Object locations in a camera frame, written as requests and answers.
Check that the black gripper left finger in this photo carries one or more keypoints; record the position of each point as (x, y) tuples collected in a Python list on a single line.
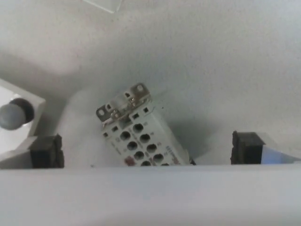
[(46, 151)]

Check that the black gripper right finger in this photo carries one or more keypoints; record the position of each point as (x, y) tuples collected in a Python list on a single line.
[(247, 148)]

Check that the metal round peg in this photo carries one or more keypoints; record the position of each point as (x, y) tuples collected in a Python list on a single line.
[(11, 116)]

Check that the white peg holder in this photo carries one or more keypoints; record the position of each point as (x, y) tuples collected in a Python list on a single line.
[(10, 91)]

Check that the white multi-pin connector plug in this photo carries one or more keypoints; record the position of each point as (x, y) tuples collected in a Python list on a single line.
[(138, 139)]

